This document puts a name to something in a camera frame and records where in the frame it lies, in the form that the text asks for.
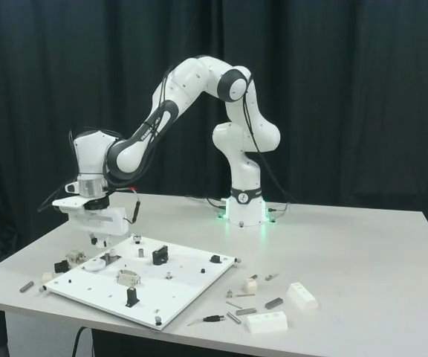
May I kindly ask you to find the black D-SUB plug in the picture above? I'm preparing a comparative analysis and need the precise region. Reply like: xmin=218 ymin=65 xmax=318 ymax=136
xmin=152 ymin=245 xmax=169 ymax=266

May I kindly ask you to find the black base cable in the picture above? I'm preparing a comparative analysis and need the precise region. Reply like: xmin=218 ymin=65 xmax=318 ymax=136
xmin=204 ymin=196 xmax=227 ymax=210
xmin=266 ymin=174 xmax=294 ymax=217

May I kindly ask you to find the silver wrist ring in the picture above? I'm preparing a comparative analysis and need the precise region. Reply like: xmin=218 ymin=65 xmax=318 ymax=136
xmin=78 ymin=178 xmax=106 ymax=199

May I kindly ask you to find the grey waterproof plug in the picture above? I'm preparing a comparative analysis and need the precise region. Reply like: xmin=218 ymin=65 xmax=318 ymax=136
xmin=66 ymin=249 xmax=86 ymax=266

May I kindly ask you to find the white task board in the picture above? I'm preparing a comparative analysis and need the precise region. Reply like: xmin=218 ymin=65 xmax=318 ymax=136
xmin=41 ymin=234 xmax=242 ymax=331

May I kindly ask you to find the flat white mounting plate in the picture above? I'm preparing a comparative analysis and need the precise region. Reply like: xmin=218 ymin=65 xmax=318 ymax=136
xmin=52 ymin=196 xmax=89 ymax=208

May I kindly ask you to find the black curtain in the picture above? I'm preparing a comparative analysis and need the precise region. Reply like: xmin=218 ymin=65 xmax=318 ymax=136
xmin=0 ymin=0 xmax=428 ymax=257

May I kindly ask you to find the white holder with holes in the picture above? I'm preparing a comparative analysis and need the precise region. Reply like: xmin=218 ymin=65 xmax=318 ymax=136
xmin=285 ymin=282 xmax=320 ymax=311
xmin=246 ymin=311 xmax=289 ymax=335

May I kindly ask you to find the thin black rod red tag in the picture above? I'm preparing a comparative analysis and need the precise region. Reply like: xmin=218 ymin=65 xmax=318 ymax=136
xmin=129 ymin=187 xmax=141 ymax=225

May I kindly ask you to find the black USB plug with cable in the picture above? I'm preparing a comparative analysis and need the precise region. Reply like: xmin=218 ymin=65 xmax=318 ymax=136
xmin=187 ymin=314 xmax=226 ymax=327

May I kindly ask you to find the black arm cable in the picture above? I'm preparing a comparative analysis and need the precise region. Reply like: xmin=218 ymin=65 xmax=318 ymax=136
xmin=37 ymin=59 xmax=267 ymax=213

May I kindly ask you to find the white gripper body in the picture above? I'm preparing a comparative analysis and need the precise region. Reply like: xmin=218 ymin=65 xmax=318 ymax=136
xmin=58 ymin=204 xmax=129 ymax=239

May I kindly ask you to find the black cable under table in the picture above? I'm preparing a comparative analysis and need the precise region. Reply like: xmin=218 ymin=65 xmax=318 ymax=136
xmin=73 ymin=325 xmax=93 ymax=357

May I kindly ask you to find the small white peg holder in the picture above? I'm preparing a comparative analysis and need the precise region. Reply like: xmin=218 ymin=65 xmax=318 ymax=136
xmin=241 ymin=274 xmax=260 ymax=295

